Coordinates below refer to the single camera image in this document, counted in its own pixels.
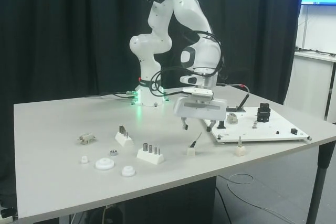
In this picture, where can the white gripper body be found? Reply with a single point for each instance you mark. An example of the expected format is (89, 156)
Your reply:
(199, 108)

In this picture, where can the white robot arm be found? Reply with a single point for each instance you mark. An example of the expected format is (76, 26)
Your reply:
(157, 43)

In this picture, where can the small white plug holder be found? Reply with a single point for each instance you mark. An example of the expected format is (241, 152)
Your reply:
(191, 151)
(239, 152)

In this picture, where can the small grey metal plug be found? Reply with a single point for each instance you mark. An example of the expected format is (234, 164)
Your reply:
(239, 143)

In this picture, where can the small metal round peg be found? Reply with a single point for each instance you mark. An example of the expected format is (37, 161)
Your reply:
(155, 151)

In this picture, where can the medium metal round peg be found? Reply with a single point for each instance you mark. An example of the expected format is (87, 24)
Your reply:
(151, 149)

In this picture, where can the large metal round peg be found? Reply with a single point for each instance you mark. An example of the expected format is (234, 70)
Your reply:
(145, 148)

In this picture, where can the white round peg holder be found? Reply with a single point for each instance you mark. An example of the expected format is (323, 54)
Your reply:
(151, 159)

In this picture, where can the white task board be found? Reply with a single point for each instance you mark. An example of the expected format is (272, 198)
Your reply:
(262, 134)

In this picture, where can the black D-SUB plug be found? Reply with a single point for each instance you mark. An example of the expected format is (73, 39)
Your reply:
(263, 113)

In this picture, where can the medium metal square peg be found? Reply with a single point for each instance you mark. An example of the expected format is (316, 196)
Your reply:
(125, 133)

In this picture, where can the white square peg holder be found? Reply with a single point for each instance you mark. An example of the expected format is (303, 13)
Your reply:
(124, 140)

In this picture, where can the large metal square peg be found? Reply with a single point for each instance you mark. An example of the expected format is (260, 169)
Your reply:
(121, 130)

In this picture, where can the white medium gear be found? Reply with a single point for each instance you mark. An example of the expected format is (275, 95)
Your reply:
(128, 171)

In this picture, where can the metal bolt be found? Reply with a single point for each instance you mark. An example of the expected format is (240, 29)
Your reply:
(113, 152)

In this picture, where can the white large gear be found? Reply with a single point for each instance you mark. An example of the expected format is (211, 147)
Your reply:
(105, 164)

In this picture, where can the beige metal connector plug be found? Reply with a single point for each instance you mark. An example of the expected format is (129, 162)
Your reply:
(87, 140)

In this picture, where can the white small gear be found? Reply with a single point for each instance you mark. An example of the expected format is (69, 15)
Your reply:
(84, 160)

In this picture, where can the white cabinet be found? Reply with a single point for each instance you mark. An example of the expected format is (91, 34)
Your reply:
(312, 82)

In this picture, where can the dark grey table leg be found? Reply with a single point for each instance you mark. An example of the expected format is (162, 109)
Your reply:
(321, 171)

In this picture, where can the black curtain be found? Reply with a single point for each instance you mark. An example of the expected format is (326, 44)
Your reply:
(65, 24)

